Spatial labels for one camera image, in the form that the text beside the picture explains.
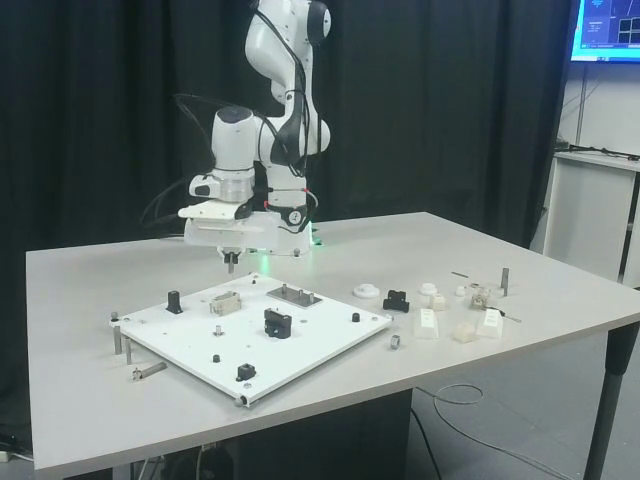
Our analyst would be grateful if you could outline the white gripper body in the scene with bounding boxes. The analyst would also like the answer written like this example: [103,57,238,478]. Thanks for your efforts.
[182,213,272,251]

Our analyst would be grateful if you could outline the white task board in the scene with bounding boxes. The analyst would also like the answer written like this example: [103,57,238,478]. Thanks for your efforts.
[109,271,393,408]

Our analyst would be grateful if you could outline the metal bolt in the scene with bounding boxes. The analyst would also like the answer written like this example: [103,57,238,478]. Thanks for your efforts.
[129,362,168,384]

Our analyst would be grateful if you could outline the black curtain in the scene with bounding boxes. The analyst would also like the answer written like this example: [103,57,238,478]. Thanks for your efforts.
[0,0,574,454]

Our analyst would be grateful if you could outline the black D-SUB plug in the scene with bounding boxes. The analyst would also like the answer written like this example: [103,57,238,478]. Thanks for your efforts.
[381,288,413,315]

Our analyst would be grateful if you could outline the long white sloped holder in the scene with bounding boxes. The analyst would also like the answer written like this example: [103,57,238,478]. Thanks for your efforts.
[410,307,441,342]

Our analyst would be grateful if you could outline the translucent white block holder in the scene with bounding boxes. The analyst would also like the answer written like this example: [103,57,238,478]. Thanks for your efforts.
[451,321,477,345]

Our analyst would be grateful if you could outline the clear Ethernet plug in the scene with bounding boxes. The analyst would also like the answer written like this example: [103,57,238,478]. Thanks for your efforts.
[468,283,493,312]

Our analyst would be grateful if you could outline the wide white sloped holder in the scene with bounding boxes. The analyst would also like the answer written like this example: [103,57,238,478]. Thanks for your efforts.
[475,307,504,339]

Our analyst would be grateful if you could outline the white cabinet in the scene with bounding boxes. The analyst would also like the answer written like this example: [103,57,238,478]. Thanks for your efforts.
[541,148,640,290]

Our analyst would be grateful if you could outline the dark grey table leg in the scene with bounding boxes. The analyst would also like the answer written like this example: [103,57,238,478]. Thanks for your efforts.
[583,330,629,480]

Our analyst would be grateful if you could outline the blue monitor screen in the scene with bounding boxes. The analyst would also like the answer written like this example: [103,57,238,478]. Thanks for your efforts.
[569,0,640,64]

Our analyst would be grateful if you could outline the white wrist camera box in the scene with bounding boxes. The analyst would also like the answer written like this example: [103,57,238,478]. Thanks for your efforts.
[188,172,221,200]

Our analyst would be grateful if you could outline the black gripper cable bundle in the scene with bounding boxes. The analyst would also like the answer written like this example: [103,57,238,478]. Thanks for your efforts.
[139,91,227,237]

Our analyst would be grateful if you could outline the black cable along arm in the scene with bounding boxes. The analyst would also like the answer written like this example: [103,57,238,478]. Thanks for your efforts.
[259,0,322,174]

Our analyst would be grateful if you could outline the grey floor cable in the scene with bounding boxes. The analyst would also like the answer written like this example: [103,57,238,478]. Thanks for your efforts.
[432,382,594,480]

